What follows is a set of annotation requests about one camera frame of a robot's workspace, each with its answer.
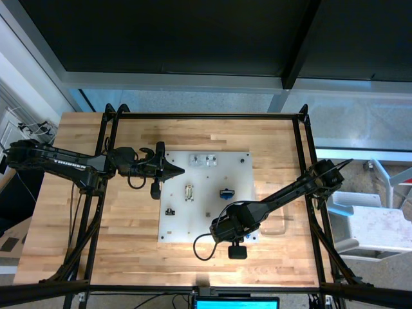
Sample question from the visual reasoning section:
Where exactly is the silver window frame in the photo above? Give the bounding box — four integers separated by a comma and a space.
0, 0, 412, 113

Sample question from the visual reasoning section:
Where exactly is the blue laptop screen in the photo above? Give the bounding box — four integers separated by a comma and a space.
192, 296, 280, 309

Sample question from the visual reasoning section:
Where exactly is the black table frame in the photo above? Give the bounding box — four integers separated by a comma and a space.
0, 102, 412, 309

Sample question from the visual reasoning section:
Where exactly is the beige connector housing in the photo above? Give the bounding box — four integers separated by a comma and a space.
183, 183, 196, 203

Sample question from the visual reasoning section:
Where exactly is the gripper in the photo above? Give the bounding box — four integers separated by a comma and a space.
146, 141, 185, 200
211, 216, 258, 260

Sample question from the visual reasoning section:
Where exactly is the cardboard box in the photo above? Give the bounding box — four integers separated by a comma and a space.
0, 216, 35, 263

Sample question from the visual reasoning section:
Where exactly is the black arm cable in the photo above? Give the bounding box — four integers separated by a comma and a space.
192, 209, 232, 262
127, 146, 157, 190

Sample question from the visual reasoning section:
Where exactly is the clear plastic tub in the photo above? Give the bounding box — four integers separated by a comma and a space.
259, 202, 289, 238

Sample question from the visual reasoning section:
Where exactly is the black upright post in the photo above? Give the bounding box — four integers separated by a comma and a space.
282, 0, 323, 90

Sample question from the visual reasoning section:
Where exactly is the white plastic chair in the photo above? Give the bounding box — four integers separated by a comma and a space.
328, 191, 412, 262

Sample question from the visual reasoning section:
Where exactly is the white and red chair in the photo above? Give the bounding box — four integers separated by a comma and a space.
363, 158, 412, 210

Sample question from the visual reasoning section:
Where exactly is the white mounting board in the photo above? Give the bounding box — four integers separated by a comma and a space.
157, 151, 258, 244

